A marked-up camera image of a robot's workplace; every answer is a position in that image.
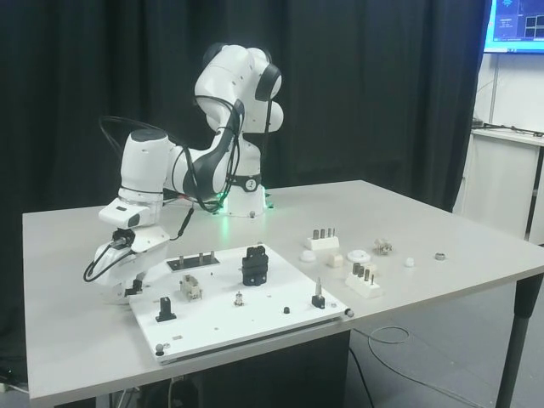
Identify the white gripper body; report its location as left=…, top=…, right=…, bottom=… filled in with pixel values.
left=90, top=240, right=150, bottom=305

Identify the black Ethernet plug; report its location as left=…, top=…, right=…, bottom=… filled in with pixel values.
left=154, top=297, right=177, bottom=323

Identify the white flat mounting plate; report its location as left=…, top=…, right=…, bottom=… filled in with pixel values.
left=130, top=226, right=172, bottom=255

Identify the white task board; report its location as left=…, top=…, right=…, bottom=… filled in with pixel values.
left=127, top=241, right=349, bottom=366

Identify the black D-SUB plug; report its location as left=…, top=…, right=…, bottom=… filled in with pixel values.
left=241, top=244, right=271, bottom=286

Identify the black under-table cabinet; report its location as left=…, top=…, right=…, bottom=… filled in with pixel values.
left=186, top=329, right=352, bottom=408

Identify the white round peg holder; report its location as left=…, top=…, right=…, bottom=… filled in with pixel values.
left=304, top=235, right=342, bottom=252

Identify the white square peg holder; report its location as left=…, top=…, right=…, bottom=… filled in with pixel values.
left=344, top=271, right=386, bottom=299

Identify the black curtain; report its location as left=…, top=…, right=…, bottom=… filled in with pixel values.
left=0, top=0, right=490, bottom=396

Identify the white cabinet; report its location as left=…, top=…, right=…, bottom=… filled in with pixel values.
left=451, top=126, right=544, bottom=247

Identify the dark table leg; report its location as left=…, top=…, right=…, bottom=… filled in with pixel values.
left=496, top=271, right=540, bottom=408

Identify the blue screen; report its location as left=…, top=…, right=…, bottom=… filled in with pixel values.
left=483, top=0, right=544, bottom=55

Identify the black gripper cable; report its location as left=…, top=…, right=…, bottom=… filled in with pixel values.
left=82, top=236, right=129, bottom=282

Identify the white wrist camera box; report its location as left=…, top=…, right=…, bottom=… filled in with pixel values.
left=98, top=200, right=155, bottom=233

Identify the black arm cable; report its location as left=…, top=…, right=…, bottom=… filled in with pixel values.
left=98, top=53, right=277, bottom=213

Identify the grey floor cable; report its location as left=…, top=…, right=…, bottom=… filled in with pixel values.
left=354, top=325, right=503, bottom=408

